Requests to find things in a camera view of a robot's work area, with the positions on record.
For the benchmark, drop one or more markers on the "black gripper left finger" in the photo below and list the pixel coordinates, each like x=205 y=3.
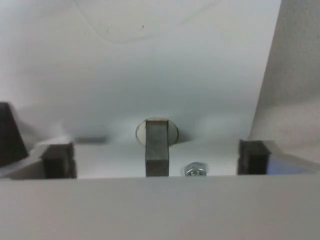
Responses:
x=58 y=161

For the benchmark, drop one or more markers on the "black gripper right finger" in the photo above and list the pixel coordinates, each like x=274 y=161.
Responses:
x=252 y=158

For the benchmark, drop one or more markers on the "metal square peg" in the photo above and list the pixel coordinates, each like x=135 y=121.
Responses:
x=157 y=150

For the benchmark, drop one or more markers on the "white task board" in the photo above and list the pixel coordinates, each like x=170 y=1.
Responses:
x=150 y=75

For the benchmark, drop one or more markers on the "metal hex nut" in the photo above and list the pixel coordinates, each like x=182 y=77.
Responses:
x=196 y=169

